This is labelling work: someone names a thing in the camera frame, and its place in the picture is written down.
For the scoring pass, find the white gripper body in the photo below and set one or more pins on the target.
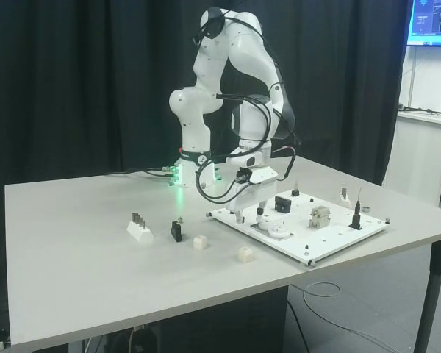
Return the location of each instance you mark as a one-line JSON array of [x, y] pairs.
[[253, 195]]

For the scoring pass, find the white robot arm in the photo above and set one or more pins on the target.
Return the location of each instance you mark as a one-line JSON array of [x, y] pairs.
[[242, 44]]

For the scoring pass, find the white medium gear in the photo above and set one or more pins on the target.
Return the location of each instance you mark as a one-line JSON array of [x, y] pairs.
[[266, 224]]

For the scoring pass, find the white large gear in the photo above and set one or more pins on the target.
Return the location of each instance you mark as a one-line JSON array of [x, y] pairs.
[[284, 233]]

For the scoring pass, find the black waterproof plug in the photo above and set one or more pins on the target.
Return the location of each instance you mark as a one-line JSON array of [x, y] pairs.
[[282, 205]]

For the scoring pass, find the flat white mounting plate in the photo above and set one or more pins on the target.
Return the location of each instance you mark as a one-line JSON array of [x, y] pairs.
[[264, 174]]

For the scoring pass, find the small white plug holder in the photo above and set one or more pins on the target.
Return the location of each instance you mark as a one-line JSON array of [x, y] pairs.
[[245, 254], [199, 242]]

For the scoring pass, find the thin black rod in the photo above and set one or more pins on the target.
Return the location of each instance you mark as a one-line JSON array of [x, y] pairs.
[[291, 165]]

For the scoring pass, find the white task board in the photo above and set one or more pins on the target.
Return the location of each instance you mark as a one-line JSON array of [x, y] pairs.
[[316, 239]]

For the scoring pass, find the black D-SUB plug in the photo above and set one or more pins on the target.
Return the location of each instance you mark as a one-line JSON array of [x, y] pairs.
[[176, 231]]

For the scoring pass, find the large metal round peg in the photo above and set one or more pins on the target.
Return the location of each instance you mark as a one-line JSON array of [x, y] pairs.
[[344, 190]]

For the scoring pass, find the white round peg holder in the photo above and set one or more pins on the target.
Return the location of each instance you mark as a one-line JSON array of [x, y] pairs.
[[346, 200]]

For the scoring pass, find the black USB plug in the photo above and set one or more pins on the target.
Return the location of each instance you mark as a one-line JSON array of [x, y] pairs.
[[355, 217]]

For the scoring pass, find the white square peg holder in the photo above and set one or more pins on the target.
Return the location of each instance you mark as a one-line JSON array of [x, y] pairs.
[[141, 235]]

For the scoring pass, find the large metal square peg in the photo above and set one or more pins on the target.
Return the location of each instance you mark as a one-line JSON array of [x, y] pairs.
[[135, 217]]

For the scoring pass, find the white cabinet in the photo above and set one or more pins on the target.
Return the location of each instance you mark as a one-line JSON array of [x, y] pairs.
[[419, 162]]

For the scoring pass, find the black table leg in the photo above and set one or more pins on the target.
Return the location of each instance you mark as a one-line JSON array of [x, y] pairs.
[[435, 287]]

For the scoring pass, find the black curtain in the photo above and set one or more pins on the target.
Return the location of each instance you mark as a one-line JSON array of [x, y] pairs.
[[59, 73]]

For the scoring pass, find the blue screen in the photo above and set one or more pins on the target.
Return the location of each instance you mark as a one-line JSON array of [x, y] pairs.
[[431, 20]]

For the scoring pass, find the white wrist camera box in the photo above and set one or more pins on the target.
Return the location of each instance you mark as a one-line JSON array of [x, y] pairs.
[[244, 161]]

